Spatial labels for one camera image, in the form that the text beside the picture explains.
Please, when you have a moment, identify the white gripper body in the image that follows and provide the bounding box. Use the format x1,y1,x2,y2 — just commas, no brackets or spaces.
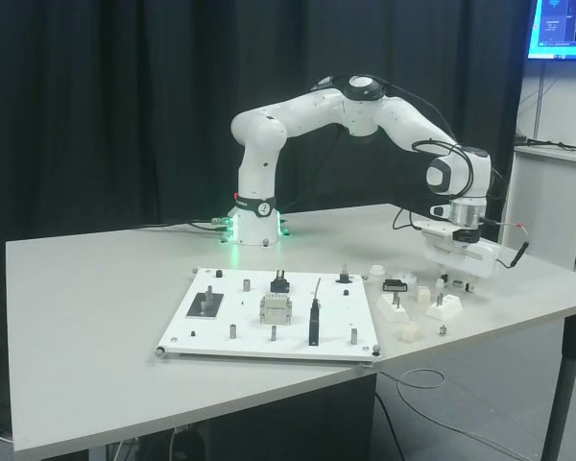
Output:
424,238,502,280

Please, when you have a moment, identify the white long peg holder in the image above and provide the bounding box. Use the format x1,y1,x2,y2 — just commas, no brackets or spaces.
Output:
424,293,464,319

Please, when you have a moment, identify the white sloped peg holder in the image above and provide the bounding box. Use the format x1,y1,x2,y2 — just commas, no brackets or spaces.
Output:
376,293,411,323

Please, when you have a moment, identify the white cabinet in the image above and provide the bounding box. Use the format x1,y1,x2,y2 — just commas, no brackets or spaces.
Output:
497,142,576,280

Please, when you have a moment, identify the black table leg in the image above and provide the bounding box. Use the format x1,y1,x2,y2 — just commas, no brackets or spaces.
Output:
540,309,576,461

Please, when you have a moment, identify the white task board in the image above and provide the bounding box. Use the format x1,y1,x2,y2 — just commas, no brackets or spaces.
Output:
154,267,383,359

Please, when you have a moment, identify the blue screen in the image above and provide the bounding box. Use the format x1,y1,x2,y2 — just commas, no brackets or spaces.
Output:
526,0,576,61

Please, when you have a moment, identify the black curtain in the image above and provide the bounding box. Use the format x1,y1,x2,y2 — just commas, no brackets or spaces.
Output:
0,0,529,424

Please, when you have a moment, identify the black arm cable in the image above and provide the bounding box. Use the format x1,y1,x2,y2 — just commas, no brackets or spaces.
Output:
309,74,508,232

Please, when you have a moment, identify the grey floor cable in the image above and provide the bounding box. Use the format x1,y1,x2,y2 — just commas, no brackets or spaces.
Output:
376,367,576,461

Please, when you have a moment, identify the black base cable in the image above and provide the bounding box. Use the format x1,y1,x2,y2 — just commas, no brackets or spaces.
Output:
133,218,234,236

